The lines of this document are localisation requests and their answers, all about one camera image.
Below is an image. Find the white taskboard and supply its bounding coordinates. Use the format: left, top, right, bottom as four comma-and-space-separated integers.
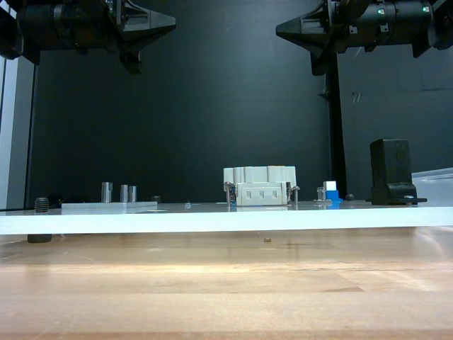
0, 202, 453, 237

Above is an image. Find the grey frame upright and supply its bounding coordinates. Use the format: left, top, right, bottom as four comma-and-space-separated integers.
0, 56, 26, 210

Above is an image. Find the tall black clamp block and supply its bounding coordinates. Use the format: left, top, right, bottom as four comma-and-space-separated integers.
365, 138, 428, 207

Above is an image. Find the beige three-window connector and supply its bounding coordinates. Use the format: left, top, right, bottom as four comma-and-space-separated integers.
235, 181, 289, 208

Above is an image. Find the aluminium bar holder plate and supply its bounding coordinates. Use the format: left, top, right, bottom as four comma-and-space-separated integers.
61, 200, 159, 215

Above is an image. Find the white connector housing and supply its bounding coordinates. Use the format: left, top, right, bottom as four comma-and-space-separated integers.
223, 165, 297, 186

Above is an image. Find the blue and white connector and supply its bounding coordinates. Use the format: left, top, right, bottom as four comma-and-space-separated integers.
323, 180, 343, 210

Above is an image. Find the clear plastic tub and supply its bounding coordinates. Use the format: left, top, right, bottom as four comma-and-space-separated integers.
410, 166, 453, 208

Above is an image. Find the black frame post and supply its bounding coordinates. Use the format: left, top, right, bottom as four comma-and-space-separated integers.
318, 52, 350, 200

